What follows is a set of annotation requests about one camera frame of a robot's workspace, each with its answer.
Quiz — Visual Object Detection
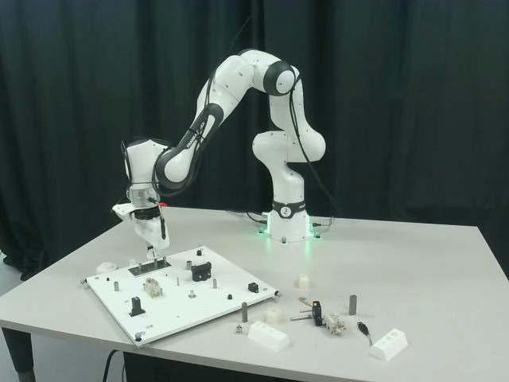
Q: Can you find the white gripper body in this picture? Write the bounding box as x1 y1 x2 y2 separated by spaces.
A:
134 217 171 251

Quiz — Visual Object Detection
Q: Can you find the thin black rod red tag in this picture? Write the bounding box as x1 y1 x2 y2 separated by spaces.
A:
157 201 167 240

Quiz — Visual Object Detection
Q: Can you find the white task board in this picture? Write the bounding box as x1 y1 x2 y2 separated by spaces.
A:
81 246 282 342

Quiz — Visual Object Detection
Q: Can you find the black curtain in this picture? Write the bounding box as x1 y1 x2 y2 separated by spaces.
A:
0 0 509 279

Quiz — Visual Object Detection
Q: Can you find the white long peg holder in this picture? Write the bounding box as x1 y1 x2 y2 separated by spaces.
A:
247 321 290 352
368 329 410 362

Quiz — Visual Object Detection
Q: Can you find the black table leg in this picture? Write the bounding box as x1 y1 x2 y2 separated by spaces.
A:
2 326 33 382

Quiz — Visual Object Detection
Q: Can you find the black D-SUB plug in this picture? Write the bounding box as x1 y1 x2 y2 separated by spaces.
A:
310 301 325 328

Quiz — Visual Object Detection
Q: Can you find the beige waterproof plug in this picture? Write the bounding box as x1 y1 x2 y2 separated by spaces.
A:
322 311 344 337

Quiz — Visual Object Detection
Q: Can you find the black USB plug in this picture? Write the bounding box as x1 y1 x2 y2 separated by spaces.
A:
356 321 375 346

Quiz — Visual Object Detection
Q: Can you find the black floor cable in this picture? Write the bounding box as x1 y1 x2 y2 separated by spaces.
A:
103 349 120 382

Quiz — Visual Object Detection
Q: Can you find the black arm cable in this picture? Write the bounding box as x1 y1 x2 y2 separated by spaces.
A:
288 65 319 236

